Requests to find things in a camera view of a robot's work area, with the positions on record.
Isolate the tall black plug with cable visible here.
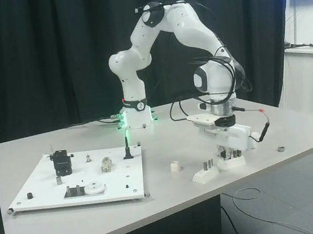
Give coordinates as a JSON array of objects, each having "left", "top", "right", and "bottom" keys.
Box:
[{"left": 121, "top": 136, "right": 134, "bottom": 160}]

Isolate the black curtain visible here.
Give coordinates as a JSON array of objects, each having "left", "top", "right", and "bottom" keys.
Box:
[{"left": 0, "top": 0, "right": 313, "bottom": 234}]

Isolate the black floor cable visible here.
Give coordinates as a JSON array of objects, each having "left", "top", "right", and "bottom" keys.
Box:
[{"left": 220, "top": 203, "right": 239, "bottom": 234}]

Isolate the white cabinet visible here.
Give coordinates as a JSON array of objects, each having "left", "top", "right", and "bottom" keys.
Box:
[{"left": 271, "top": 43, "right": 313, "bottom": 130}]

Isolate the black box under table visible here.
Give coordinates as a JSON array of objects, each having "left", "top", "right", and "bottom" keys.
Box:
[{"left": 61, "top": 192, "right": 227, "bottom": 234}]

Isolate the flat white camera plate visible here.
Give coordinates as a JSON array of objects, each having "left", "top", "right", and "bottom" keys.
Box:
[{"left": 187, "top": 110, "right": 225, "bottom": 128}]

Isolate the white task board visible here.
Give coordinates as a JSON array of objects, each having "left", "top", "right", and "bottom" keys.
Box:
[{"left": 0, "top": 137, "right": 151, "bottom": 220}]

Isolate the small white plug holder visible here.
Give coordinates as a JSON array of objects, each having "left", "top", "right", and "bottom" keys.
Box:
[{"left": 169, "top": 160, "right": 182, "bottom": 173}]

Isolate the grey floor cable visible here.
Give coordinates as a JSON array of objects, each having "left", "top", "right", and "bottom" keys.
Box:
[{"left": 231, "top": 184, "right": 281, "bottom": 234}]

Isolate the silver wrist ring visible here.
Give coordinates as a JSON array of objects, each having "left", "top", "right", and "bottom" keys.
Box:
[{"left": 208, "top": 100, "right": 235, "bottom": 118}]

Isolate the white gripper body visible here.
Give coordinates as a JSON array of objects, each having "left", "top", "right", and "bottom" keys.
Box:
[{"left": 213, "top": 122, "right": 257, "bottom": 156}]

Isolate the white large gear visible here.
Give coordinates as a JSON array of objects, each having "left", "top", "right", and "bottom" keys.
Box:
[{"left": 84, "top": 180, "right": 107, "bottom": 197}]

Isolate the black D-SUB plug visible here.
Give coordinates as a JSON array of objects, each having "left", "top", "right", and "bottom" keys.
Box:
[{"left": 51, "top": 148, "right": 74, "bottom": 178}]

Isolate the white square peg holder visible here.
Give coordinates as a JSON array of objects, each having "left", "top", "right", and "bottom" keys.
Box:
[{"left": 217, "top": 156, "right": 248, "bottom": 171}]

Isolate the white round peg holder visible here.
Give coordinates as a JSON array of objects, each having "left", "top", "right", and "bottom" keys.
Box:
[{"left": 191, "top": 166, "right": 221, "bottom": 184}]

